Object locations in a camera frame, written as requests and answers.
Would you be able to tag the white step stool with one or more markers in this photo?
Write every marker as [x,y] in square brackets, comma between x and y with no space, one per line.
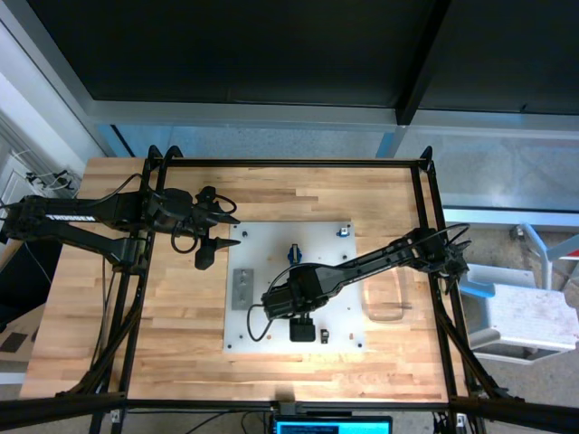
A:
[520,312]

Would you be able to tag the tan cardboard sheet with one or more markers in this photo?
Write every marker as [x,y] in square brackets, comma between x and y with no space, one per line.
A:
[25,321]

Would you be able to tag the blue round connector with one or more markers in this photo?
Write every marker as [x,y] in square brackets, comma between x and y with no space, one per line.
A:
[295,253]

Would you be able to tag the small blue white connector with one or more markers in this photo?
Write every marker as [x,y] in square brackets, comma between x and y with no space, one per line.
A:
[342,232]

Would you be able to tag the clear plastic tub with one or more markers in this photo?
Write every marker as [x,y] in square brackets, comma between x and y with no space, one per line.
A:
[384,307]

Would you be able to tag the small black table camera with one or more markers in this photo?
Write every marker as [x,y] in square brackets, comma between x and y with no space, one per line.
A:
[286,404]

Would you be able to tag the blue laptop screen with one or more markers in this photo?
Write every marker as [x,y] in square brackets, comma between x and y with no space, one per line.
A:
[330,427]

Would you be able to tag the grey metal plate with pegs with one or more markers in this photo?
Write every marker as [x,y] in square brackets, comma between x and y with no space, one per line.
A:
[243,289]

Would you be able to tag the black table frame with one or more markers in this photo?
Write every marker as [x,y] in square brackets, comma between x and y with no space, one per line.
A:
[226,163]

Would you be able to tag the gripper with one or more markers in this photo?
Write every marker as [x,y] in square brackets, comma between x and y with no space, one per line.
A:
[302,331]
[204,258]

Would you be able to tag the white mounting board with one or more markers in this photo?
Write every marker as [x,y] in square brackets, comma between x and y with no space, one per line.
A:
[344,316]

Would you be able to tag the black wall beam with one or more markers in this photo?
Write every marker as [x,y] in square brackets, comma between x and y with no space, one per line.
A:
[424,68]

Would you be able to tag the black connector housing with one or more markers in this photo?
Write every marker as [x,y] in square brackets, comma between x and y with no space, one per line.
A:
[325,336]

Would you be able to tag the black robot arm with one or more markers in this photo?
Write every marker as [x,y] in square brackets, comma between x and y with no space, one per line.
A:
[362,263]
[72,217]

